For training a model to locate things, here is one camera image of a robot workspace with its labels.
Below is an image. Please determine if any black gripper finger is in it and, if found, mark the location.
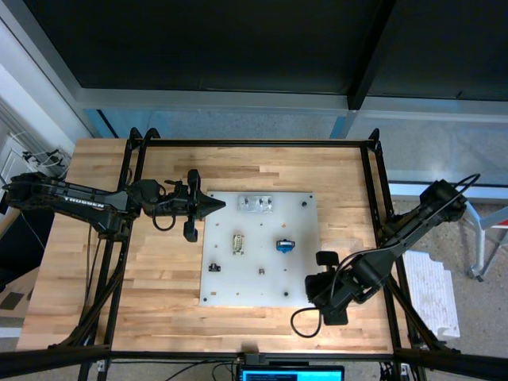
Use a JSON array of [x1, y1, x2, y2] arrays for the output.
[[198, 190, 226, 206], [198, 204, 226, 220]]

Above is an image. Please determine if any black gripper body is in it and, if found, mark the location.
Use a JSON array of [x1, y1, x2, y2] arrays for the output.
[[164, 169, 202, 243], [315, 250, 352, 325]]

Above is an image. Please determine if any white taskboard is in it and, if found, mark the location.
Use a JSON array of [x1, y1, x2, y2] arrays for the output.
[[197, 191, 321, 309]]

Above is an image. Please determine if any aluminium clamp block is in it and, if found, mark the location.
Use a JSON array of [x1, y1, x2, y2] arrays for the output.
[[237, 194, 275, 214]]

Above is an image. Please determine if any screen with blue edge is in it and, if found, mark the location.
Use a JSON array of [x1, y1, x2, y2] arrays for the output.
[[237, 364, 345, 381]]

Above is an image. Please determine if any white foam block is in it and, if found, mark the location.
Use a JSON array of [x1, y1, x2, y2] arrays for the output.
[[402, 249, 461, 339]]

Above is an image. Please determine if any grey metal stand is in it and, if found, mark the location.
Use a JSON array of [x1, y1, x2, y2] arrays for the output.
[[464, 196, 508, 283]]

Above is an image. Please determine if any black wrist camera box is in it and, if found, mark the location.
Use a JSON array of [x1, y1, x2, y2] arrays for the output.
[[304, 275, 319, 306]]

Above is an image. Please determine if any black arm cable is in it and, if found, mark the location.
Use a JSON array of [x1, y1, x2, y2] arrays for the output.
[[434, 173, 483, 223], [152, 204, 179, 233]]

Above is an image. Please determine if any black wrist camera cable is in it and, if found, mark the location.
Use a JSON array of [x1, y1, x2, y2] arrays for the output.
[[291, 305, 325, 339]]

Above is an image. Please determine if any black table frame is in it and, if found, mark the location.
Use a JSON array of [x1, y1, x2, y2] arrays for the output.
[[0, 126, 508, 381]]

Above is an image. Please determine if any black table-level camera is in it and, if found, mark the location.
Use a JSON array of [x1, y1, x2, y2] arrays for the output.
[[239, 343, 264, 364]]

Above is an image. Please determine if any black partition post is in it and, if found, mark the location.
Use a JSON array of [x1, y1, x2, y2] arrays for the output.
[[347, 0, 398, 111]]

